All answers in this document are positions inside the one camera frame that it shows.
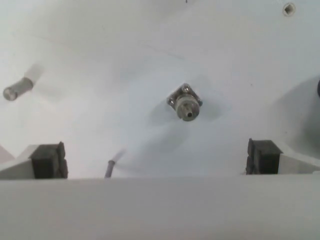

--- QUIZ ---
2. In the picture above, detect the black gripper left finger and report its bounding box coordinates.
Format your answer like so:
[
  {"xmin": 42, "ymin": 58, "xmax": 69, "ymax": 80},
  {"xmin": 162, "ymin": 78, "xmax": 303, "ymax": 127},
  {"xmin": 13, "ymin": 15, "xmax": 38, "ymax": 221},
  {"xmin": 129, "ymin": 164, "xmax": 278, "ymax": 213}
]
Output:
[{"xmin": 0, "ymin": 141, "xmax": 69, "ymax": 180}]

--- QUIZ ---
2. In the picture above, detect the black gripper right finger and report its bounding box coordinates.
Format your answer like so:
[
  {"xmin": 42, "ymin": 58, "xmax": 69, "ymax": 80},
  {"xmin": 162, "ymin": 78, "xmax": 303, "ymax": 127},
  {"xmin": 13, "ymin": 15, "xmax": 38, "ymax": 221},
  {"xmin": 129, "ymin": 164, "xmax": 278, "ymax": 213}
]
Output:
[{"xmin": 245, "ymin": 137, "xmax": 320, "ymax": 176}]

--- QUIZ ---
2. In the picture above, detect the metal BNC plug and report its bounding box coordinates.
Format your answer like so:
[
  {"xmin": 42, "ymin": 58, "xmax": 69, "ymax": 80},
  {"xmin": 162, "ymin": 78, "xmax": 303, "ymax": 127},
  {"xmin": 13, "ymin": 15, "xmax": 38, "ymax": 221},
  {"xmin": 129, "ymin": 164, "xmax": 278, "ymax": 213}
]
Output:
[{"xmin": 175, "ymin": 95, "xmax": 201, "ymax": 123}]

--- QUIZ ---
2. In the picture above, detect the white task board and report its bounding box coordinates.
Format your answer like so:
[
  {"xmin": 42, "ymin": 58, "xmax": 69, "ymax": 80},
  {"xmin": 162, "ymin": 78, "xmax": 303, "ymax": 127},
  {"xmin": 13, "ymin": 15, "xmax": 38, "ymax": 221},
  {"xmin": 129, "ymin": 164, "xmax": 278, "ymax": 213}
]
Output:
[{"xmin": 0, "ymin": 0, "xmax": 320, "ymax": 180}]

